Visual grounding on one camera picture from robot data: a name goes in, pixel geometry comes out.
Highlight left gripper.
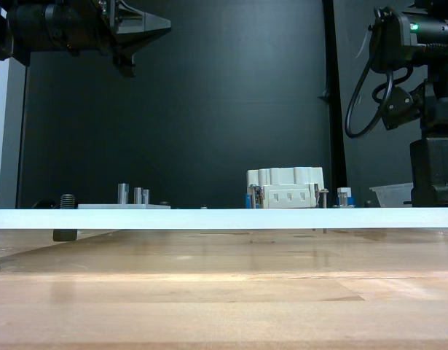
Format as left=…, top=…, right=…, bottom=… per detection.
left=97, top=0, right=173, bottom=79

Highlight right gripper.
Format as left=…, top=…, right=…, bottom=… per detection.
left=409, top=127, right=448, bottom=206

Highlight clear plastic container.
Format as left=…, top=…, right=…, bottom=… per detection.
left=369, top=182, right=414, bottom=206

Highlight beige many-pin connector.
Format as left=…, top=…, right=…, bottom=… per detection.
left=245, top=166, right=325, bottom=210

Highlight threaded stud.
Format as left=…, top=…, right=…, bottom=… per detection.
left=59, top=193, right=77, bottom=211

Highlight white task board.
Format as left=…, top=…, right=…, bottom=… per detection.
left=0, top=207, right=448, bottom=231

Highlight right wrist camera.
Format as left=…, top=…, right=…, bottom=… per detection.
left=382, top=82, right=425, bottom=131

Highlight black camera cable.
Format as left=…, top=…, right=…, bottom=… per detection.
left=345, top=7, right=396, bottom=139

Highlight black frame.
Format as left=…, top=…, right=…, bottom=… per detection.
left=317, top=0, right=347, bottom=209

